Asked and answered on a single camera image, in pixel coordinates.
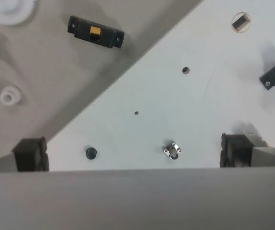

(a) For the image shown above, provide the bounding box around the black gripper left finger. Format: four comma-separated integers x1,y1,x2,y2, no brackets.
0,136,49,172

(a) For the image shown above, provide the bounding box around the white large gear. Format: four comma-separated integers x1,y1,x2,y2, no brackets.
0,0,35,26

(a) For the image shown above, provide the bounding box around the black D-SUB plug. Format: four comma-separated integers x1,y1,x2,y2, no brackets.
67,15,125,50

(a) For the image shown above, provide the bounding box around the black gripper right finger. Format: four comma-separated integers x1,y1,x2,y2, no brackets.
220,133,275,168

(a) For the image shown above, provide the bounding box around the white task board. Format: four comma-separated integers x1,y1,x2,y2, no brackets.
47,0,275,172

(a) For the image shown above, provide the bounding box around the white small gear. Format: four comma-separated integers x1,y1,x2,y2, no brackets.
0,85,21,107

